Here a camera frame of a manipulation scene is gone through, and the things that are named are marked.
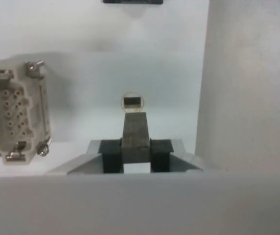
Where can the white task board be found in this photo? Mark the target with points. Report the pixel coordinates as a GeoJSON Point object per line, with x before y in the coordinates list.
{"type": "Point", "coordinates": [81, 73]}

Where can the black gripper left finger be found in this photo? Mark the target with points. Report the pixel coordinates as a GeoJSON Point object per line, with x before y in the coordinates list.
{"type": "Point", "coordinates": [111, 156]}

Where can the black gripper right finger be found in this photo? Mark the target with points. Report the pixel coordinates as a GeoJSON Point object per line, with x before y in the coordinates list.
{"type": "Point", "coordinates": [160, 156]}

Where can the metal square peg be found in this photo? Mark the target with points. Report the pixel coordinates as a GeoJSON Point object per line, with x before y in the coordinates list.
{"type": "Point", "coordinates": [135, 132]}

